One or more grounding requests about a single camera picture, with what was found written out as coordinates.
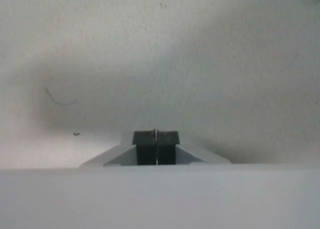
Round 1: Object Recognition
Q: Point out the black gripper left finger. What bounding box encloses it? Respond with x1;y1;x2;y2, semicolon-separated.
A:
103;130;158;167

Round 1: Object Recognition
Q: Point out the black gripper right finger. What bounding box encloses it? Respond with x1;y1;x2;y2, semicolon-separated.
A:
156;130;207;166

